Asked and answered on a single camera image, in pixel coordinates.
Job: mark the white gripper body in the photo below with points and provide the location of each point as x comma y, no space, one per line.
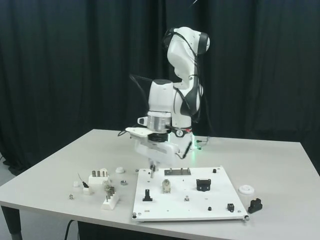
155,150

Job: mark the grey Ethernet plug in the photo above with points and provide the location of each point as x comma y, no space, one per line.
152,172

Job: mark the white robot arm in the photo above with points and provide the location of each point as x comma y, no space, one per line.
182,62

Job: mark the white Ethernet plug holder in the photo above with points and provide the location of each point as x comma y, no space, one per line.
106,186

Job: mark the flat white mounting plate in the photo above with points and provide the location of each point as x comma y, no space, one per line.
136,131

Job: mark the white medium gear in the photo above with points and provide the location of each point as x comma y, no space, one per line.
120,170

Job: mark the metal bolt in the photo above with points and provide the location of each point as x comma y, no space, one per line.
123,182

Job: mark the metal square peg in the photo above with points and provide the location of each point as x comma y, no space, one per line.
105,173
99,173

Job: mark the white task board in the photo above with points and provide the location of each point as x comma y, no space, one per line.
180,200

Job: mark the white block peg holder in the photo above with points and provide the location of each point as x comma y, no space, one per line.
98,181

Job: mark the grey ball knob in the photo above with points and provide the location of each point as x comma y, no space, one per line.
247,218
135,215

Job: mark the white sloped peg holder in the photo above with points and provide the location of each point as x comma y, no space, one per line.
110,203

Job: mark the black waterproof plug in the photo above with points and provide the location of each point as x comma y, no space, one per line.
85,185

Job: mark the small white plug holder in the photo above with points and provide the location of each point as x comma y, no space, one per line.
87,191

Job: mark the white small gear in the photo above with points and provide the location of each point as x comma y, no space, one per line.
76,184

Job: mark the metal BNC plug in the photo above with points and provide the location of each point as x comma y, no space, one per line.
71,197

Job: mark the white large gear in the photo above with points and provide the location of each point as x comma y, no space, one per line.
246,192

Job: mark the black D-SUB plug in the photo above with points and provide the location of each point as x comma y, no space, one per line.
255,205

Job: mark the black curtain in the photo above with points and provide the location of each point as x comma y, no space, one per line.
75,62

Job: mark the dark table leg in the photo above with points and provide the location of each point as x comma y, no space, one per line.
11,222

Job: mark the small white camera box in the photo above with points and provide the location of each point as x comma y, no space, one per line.
142,120

